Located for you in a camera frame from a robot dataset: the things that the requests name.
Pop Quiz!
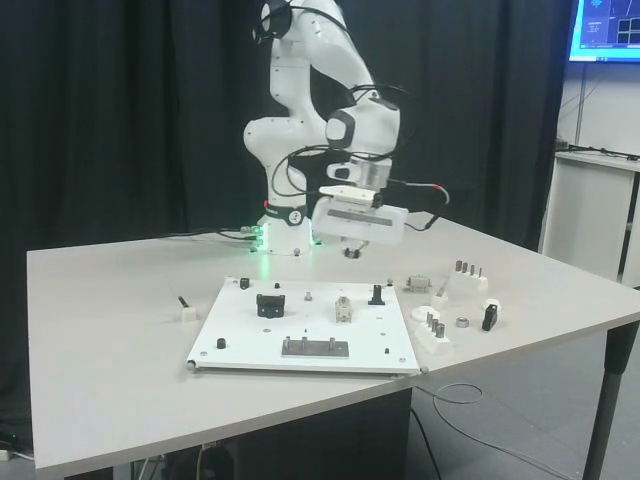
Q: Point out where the thin grey cable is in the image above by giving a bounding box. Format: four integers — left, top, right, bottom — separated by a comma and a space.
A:
409, 382, 640, 480

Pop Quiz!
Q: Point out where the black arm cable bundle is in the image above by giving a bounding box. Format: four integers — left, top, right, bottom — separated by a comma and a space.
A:
252, 0, 409, 199

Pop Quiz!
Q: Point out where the blue screen monitor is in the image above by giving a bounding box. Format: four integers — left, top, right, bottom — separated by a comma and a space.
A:
566, 0, 640, 65

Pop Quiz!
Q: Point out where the black floor cabinet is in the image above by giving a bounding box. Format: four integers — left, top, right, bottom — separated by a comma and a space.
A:
132, 387, 416, 480

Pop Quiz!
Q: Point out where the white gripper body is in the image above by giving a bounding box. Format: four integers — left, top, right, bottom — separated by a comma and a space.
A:
310, 195, 410, 249

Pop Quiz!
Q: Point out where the thick black cable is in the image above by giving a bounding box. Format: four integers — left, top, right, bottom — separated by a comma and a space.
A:
410, 407, 439, 480

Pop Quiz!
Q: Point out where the white cabinet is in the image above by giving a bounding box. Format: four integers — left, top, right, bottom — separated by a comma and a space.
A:
537, 149, 640, 290

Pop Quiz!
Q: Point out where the black base cable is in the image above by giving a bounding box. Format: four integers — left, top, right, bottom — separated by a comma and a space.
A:
167, 227, 264, 246

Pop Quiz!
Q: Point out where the black curtain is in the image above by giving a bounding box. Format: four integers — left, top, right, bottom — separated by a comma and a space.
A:
0, 0, 569, 451

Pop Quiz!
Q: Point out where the white round peg holder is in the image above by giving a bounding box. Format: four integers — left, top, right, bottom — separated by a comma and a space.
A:
412, 322, 457, 357

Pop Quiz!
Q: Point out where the black table leg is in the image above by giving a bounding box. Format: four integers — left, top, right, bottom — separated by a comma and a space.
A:
582, 319, 635, 480

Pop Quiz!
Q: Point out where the white box with dark window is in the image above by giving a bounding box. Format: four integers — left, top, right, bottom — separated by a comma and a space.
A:
326, 162, 362, 183

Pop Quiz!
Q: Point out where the white square peg holder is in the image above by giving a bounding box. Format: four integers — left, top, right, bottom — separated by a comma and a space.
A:
446, 267, 489, 296

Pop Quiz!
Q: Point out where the white task board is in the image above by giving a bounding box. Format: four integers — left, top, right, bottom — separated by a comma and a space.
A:
185, 274, 430, 377

